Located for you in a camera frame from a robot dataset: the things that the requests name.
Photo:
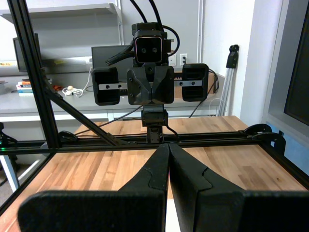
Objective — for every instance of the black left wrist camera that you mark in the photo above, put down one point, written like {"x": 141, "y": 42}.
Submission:
{"x": 148, "y": 49}

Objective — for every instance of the white wall plate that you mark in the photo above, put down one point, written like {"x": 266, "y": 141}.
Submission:
{"x": 172, "y": 60}

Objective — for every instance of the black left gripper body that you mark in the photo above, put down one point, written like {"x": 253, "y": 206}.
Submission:
{"x": 106, "y": 97}

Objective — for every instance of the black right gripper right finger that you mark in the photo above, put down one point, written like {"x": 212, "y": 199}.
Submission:
{"x": 241, "y": 210}

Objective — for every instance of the white table leg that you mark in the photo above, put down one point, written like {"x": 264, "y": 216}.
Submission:
{"x": 9, "y": 174}

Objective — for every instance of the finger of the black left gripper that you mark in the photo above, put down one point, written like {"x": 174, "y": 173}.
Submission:
{"x": 164, "y": 84}
{"x": 138, "y": 90}

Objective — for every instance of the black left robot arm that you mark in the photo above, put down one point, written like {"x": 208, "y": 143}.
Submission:
{"x": 154, "y": 118}

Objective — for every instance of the white wall outlet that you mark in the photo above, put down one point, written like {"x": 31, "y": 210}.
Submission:
{"x": 183, "y": 59}

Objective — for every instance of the brown cardboard box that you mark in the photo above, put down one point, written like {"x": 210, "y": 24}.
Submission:
{"x": 213, "y": 83}

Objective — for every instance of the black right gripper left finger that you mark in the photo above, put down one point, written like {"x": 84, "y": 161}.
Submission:
{"x": 96, "y": 210}

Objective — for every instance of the stack of books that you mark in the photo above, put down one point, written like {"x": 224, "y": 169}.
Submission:
{"x": 24, "y": 89}

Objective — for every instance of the black aluminium frame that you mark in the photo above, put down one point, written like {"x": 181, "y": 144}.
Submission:
{"x": 35, "y": 72}

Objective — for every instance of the small orange object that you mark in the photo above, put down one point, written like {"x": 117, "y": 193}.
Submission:
{"x": 56, "y": 87}

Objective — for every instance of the black device with green light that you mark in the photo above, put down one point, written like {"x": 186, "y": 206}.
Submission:
{"x": 4, "y": 140}

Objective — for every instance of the grey desk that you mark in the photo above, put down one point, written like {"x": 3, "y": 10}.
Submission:
{"x": 29, "y": 106}

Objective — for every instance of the grey wall shelf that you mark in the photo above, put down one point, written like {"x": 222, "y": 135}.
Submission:
{"x": 60, "y": 10}

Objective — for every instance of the black computer monitor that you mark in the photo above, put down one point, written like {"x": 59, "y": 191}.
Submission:
{"x": 103, "y": 58}
{"x": 18, "y": 55}

